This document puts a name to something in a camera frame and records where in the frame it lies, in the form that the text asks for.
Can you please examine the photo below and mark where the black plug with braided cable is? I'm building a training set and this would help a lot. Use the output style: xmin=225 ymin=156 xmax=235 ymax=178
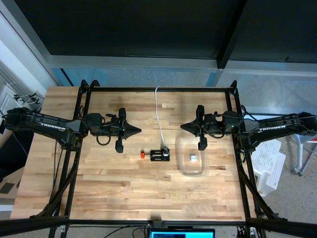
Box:
xmin=160 ymin=137 xmax=170 ymax=154

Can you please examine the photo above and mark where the black vise with red knob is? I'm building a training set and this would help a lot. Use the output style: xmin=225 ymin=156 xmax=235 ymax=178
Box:
xmin=140 ymin=148 xmax=172 ymax=163

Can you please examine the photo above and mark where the clear plastic tub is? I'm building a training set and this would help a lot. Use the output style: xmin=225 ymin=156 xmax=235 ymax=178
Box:
xmin=175 ymin=137 xmax=210 ymax=178

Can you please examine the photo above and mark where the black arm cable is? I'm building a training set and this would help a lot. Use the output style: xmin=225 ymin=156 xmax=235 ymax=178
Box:
xmin=96 ymin=123 xmax=111 ymax=146

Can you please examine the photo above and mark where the white foam block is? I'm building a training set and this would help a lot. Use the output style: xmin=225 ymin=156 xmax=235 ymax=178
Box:
xmin=250 ymin=138 xmax=287 ymax=198

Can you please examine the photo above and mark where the black vertical post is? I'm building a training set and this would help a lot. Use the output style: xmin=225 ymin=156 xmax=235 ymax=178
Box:
xmin=216 ymin=0 xmax=248 ymax=69

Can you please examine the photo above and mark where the grey metal window frame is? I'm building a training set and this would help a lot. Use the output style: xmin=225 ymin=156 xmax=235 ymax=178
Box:
xmin=0 ymin=0 xmax=317 ymax=82

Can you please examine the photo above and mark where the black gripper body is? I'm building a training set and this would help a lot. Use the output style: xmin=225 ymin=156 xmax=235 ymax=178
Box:
xmin=196 ymin=105 xmax=223 ymax=152
xmin=99 ymin=107 xmax=127 ymax=154

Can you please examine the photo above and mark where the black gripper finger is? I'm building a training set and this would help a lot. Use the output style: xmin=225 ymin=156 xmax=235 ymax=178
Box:
xmin=180 ymin=119 xmax=198 ymax=129
xmin=180 ymin=127 xmax=198 ymax=138
xmin=125 ymin=121 xmax=143 ymax=131
xmin=125 ymin=130 xmax=143 ymax=140

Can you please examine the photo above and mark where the white receptacle cord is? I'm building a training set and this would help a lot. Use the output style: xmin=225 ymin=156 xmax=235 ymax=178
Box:
xmin=154 ymin=85 xmax=165 ymax=143

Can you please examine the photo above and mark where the black aluminium frame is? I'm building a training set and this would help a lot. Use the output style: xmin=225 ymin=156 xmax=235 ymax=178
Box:
xmin=0 ymin=78 xmax=317 ymax=238

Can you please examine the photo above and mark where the grey metal stand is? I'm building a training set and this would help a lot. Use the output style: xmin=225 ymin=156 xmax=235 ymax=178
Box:
xmin=279 ymin=122 xmax=317 ymax=177

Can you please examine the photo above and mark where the small black table camera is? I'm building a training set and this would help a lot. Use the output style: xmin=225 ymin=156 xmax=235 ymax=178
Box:
xmin=150 ymin=215 xmax=163 ymax=228

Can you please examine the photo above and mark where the blue-edged screen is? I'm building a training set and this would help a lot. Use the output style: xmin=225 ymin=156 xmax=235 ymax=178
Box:
xmin=148 ymin=228 xmax=215 ymax=238

